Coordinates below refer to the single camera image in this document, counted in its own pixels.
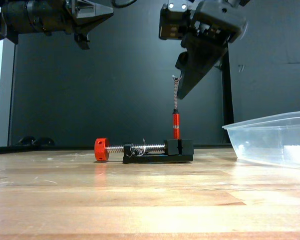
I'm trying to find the black aluminium frame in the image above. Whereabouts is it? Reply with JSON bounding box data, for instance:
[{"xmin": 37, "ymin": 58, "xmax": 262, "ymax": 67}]
[{"xmin": 0, "ymin": 136, "xmax": 237, "ymax": 155}]

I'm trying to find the black vertical post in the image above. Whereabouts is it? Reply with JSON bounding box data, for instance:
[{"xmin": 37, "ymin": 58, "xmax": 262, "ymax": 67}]
[{"xmin": 216, "ymin": 48, "xmax": 235, "ymax": 145}]

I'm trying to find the black clamp with red knob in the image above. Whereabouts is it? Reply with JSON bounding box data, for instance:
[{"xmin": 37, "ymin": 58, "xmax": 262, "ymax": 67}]
[{"xmin": 93, "ymin": 137, "xmax": 194, "ymax": 165}]

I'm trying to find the clear plastic tub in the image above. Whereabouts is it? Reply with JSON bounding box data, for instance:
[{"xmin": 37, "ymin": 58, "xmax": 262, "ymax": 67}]
[{"xmin": 222, "ymin": 110, "xmax": 300, "ymax": 171}]

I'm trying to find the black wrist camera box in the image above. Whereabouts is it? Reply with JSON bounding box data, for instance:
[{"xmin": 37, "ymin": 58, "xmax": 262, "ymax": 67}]
[{"xmin": 158, "ymin": 0, "xmax": 191, "ymax": 41}]

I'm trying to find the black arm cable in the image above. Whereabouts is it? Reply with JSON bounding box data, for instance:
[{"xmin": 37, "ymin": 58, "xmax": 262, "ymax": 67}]
[{"xmin": 111, "ymin": 0, "xmax": 138, "ymax": 9}]

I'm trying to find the thin silver wire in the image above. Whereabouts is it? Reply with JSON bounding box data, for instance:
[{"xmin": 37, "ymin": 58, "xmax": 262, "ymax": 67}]
[{"xmin": 129, "ymin": 137, "xmax": 150, "ymax": 159}]

